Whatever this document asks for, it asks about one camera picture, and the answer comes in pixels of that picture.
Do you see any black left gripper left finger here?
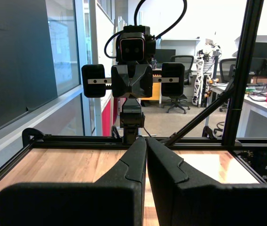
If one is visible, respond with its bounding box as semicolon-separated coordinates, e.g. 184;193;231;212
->
0;137;147;226

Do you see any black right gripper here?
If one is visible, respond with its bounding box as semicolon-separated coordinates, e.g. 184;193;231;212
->
81;62;186;98

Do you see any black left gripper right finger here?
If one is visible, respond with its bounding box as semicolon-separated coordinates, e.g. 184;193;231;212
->
147;137;267;226

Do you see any yellow cabinet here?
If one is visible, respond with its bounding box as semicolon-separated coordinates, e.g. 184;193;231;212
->
141;82;162;101

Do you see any red cabinet panel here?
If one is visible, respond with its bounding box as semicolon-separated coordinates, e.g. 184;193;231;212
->
102;97;112;137

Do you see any black computer monitor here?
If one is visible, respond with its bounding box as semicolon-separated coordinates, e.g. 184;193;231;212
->
250;42;267;74
156;48;176;64

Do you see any black office chair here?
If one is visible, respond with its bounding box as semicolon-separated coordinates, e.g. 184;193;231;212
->
219;58;237;113
163;55;195;114

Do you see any black rack with white labels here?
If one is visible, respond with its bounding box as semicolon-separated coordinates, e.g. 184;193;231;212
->
233;145;267;184

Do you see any white lattice structure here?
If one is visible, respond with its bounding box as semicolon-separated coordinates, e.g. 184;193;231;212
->
191;55;213;106

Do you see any white office desk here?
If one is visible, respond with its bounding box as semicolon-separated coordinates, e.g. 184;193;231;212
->
208;84;267;138

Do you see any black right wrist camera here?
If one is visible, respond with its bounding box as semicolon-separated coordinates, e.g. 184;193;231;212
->
116;25;157;63

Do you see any black short right arm cable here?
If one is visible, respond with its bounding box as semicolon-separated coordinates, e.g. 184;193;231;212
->
104;32;122;59

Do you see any black looped right arm cable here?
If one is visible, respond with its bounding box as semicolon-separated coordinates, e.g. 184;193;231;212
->
134;0;188;40

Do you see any black metal table frame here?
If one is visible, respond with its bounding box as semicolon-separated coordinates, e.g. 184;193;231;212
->
0;0;267;197

